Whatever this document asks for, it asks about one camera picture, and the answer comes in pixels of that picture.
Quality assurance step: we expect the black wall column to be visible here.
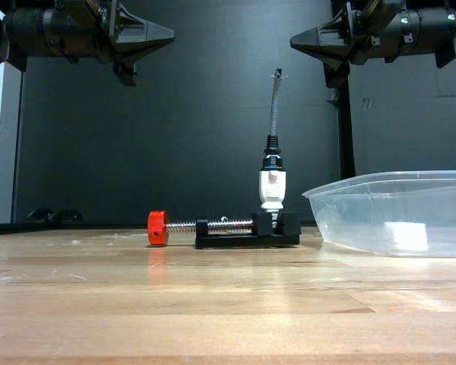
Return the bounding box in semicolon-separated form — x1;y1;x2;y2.
336;87;357;180

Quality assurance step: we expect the white black plug braided cable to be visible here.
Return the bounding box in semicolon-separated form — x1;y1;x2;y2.
257;68;290;206

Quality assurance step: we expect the black metal frame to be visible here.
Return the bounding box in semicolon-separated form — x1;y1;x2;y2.
0;221;322;236

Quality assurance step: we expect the clear plastic tub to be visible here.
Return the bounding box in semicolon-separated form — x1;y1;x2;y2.
302;170;456;259

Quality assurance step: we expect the black clamp with red knob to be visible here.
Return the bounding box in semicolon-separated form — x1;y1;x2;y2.
147;210;302;250

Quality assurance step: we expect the black curved frame bracket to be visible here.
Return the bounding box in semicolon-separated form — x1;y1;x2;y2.
27;207;55;224
51;208;85;224

